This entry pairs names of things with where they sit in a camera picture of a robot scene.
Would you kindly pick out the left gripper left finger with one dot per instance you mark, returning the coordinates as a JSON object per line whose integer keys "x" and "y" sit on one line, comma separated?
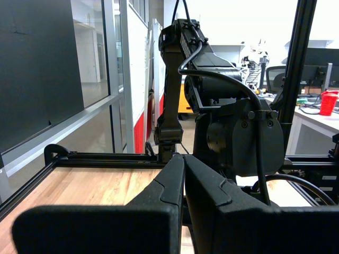
{"x": 119, "y": 227}

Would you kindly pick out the white office desk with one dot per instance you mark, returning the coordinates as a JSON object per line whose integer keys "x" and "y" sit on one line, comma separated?
{"x": 312, "y": 119}

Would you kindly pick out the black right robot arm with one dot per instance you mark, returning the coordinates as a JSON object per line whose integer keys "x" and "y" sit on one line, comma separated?
{"x": 172, "y": 105}

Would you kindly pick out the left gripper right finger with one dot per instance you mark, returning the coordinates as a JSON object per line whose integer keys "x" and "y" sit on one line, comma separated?
{"x": 251, "y": 230}

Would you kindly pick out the red plastic cup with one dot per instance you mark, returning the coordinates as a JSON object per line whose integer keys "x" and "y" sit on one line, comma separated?
{"x": 328, "y": 103}

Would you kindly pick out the white red partition panel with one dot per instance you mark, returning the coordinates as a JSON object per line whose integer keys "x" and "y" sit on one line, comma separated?
{"x": 137, "y": 79}

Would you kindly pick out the black mesh office chair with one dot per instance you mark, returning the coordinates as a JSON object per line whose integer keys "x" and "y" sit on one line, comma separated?
{"x": 274, "y": 78}

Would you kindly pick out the white black lab device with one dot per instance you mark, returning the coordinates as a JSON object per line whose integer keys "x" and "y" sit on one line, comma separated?
{"x": 255, "y": 63}

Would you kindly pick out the yellow tool cabinet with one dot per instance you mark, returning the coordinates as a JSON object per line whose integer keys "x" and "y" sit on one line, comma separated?
{"x": 185, "y": 103}

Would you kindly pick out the grey metal window frame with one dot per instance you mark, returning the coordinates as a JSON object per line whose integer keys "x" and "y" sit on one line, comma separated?
{"x": 79, "y": 116}

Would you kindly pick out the black aluminium frame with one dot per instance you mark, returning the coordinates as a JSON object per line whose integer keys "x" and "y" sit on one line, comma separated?
{"x": 106, "y": 157}

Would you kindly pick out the black computer monitor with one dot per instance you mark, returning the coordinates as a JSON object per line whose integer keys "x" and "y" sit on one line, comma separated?
{"x": 320, "y": 58}

